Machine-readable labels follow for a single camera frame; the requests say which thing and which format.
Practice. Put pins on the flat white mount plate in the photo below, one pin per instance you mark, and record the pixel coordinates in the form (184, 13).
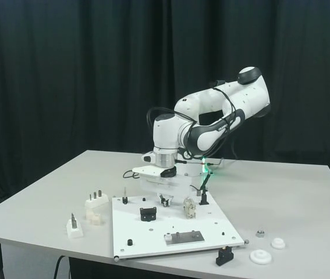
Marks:
(145, 171)

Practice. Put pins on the black mount band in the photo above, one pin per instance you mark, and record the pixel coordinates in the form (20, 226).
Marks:
(169, 173)

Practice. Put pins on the wide white peg holder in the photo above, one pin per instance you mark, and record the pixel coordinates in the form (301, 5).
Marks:
(96, 203)

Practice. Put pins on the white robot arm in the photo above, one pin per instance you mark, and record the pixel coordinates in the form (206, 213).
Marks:
(252, 96)

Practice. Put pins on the thick metal round peg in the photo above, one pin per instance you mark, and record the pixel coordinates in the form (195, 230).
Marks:
(100, 193)

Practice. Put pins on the small white camera box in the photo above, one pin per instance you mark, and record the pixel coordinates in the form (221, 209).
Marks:
(148, 157)

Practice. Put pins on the white task board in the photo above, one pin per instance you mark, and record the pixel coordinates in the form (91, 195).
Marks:
(159, 232)

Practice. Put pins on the thin metal round peg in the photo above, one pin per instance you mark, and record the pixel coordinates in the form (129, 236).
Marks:
(90, 196)

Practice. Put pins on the white small gear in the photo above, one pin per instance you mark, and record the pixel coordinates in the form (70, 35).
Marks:
(168, 237)

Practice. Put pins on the tall metal square peg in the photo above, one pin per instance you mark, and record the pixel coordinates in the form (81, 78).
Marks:
(72, 219)

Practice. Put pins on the narrow white peg holder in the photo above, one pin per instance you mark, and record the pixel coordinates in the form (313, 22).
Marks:
(74, 232)

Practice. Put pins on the white medium gear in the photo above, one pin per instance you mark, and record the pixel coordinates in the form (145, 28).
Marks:
(278, 243)

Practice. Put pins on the large metal hex nut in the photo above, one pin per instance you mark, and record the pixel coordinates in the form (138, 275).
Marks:
(259, 233)

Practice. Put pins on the small cream block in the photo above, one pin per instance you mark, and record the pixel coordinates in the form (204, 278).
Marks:
(98, 221)
(90, 216)

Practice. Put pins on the small grey plug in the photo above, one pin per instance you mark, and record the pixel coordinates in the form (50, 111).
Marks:
(198, 193)

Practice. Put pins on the white large gear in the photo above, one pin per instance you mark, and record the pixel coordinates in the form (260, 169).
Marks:
(260, 257)

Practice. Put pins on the thin black rod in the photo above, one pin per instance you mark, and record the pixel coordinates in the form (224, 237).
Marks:
(180, 160)

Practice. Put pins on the black curtain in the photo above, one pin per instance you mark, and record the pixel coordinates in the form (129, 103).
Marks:
(65, 72)

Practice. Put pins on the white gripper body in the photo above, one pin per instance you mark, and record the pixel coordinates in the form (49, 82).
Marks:
(179, 187)

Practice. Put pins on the short metal square peg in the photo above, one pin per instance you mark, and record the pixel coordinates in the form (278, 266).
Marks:
(76, 223)

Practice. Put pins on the medium metal round peg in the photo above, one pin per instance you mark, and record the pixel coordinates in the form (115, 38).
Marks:
(95, 194)

